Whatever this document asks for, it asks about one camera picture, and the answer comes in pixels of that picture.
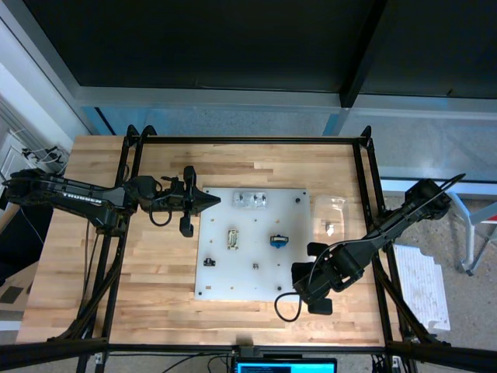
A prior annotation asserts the aluminium bar block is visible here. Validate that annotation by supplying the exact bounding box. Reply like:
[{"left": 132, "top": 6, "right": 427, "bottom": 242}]
[{"left": 231, "top": 190, "right": 269, "bottom": 211}]

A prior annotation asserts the black plug cable bundle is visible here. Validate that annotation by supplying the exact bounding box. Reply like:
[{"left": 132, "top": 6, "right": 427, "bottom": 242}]
[{"left": 21, "top": 145, "right": 65, "bottom": 166}]

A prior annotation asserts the arm looping cable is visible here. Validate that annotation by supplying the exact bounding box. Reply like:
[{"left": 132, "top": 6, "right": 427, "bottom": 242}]
[{"left": 274, "top": 291, "right": 304, "bottom": 323}]

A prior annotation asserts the black overhead beam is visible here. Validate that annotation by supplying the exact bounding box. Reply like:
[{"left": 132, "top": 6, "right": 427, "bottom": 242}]
[{"left": 340, "top": 0, "right": 389, "bottom": 109}]

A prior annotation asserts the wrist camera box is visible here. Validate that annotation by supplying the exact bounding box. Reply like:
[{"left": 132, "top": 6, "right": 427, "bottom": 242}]
[{"left": 291, "top": 262, "right": 312, "bottom": 293}]

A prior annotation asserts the blue laptop screen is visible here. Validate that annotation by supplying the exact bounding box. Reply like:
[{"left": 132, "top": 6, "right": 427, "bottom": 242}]
[{"left": 231, "top": 357, "right": 338, "bottom": 373}]

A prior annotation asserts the blue D-sub connector block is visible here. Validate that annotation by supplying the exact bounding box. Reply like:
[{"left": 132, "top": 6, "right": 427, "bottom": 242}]
[{"left": 269, "top": 232, "right": 290, "bottom": 250}]

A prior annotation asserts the arm long cable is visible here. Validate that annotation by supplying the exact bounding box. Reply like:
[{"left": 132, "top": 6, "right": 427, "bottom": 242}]
[{"left": 426, "top": 173, "right": 467, "bottom": 193}]

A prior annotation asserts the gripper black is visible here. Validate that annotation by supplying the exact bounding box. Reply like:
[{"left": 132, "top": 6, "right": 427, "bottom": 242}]
[
  {"left": 159, "top": 166, "right": 221, "bottom": 239},
  {"left": 297, "top": 241, "right": 335, "bottom": 315}
]

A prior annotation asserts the small black camera box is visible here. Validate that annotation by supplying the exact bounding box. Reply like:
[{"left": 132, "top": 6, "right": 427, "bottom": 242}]
[{"left": 235, "top": 336, "right": 255, "bottom": 357}]

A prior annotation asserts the white taskboard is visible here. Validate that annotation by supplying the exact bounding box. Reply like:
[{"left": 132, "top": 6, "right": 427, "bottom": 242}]
[{"left": 193, "top": 187, "right": 318, "bottom": 302}]

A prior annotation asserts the clear plastic tub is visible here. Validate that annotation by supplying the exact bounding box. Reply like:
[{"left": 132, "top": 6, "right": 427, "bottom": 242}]
[{"left": 313, "top": 195, "right": 350, "bottom": 245}]

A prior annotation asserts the grey metal stand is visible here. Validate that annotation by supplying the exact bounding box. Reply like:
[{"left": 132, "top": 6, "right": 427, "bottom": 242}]
[{"left": 450, "top": 192, "right": 497, "bottom": 277}]

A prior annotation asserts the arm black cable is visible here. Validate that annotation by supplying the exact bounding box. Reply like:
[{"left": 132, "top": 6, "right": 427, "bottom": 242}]
[{"left": 148, "top": 200, "right": 175, "bottom": 228}]

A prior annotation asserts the black aluminium frame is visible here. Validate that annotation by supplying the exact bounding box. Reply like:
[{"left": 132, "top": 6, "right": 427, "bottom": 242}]
[{"left": 0, "top": 124, "right": 497, "bottom": 373}]

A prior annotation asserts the brown cardboard box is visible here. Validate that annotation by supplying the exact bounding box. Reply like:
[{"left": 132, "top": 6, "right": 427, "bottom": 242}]
[{"left": 0, "top": 260, "right": 40, "bottom": 312}]

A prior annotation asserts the thin black floor cable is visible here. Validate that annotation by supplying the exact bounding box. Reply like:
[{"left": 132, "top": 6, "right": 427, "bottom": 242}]
[{"left": 207, "top": 351, "right": 234, "bottom": 373}]

